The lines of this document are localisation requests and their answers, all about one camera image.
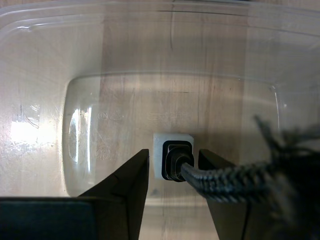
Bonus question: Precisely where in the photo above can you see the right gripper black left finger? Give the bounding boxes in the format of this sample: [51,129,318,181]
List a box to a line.
[0,148,150,240]

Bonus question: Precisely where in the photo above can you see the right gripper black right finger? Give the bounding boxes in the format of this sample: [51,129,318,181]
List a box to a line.
[198,148,251,240]

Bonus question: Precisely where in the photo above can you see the black plug with braided cable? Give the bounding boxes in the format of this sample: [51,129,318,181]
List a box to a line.
[161,114,320,240]

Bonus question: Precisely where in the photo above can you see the clear plastic tub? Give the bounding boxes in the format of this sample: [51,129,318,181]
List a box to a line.
[0,0,320,240]

